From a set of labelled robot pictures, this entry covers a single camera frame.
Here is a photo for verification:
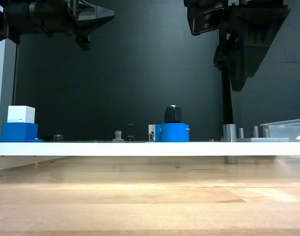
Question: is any thick metal cylinder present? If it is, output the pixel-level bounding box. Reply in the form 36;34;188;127
222;123;239;165

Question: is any black knob block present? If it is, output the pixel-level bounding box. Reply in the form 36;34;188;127
164;104;182;123

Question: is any grey metal plate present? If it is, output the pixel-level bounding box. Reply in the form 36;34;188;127
220;137;290;143

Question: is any clear plastic tub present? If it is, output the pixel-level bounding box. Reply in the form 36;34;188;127
260;118;300;143

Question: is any blue round holder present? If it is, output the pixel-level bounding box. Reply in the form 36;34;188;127
160;122;190;143

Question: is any white cube block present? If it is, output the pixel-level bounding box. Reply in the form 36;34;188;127
7;105;36;124

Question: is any white connector housing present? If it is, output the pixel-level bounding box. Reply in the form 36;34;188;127
148;124;162;143

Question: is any black rectangular socket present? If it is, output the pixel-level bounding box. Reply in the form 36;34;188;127
126;123;136;142

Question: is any small metal threaded fitting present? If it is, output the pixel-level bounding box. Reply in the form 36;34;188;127
112;130;125;142

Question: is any white task board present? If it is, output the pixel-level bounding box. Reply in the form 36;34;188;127
0;141;300;157

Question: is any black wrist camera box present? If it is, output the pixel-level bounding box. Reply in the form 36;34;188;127
183;0;226;36

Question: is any blue square mount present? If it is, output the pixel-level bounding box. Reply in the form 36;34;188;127
0;122;44;143

